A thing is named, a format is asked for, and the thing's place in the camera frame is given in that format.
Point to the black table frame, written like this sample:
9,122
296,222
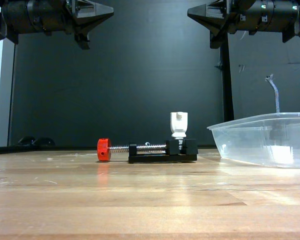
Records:
52,149

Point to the black wall post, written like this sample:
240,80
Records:
227,87

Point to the clear plastic tub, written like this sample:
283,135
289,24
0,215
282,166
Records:
242,145

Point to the white receptacle socket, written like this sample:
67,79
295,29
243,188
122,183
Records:
178,123

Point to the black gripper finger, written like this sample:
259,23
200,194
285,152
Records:
217,25
86,25
102,12
200,11

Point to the black vise with red knob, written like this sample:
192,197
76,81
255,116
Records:
162,152

